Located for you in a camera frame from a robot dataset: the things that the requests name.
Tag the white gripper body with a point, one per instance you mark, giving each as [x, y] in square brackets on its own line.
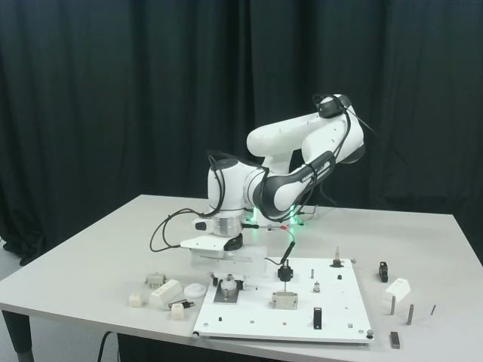
[234, 262]

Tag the white medium gear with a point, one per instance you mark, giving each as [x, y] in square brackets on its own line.
[228, 282]

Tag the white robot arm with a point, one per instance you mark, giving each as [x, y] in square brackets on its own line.
[279, 132]

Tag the white large gear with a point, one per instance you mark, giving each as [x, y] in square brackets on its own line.
[195, 290]

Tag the black USB plug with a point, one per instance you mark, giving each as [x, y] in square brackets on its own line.
[187, 303]

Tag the small white holder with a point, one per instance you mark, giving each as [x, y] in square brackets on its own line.
[136, 300]
[177, 312]

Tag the white holder with square holes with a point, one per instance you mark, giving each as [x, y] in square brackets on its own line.
[166, 294]

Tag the white task board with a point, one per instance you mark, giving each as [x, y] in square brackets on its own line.
[287, 320]

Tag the beige rectangular plug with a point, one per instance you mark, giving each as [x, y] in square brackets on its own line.
[151, 281]

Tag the metal BNC plug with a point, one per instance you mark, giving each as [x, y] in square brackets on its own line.
[315, 288]

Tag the metal bolt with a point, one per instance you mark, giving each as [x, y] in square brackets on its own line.
[337, 258]

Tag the white peg holder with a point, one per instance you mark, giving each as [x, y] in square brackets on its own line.
[397, 294]

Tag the dark metal square peg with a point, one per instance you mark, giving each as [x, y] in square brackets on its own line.
[396, 338]

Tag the black table leg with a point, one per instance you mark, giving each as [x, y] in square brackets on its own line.
[15, 339]

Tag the black curtain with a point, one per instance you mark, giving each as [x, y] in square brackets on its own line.
[113, 75]

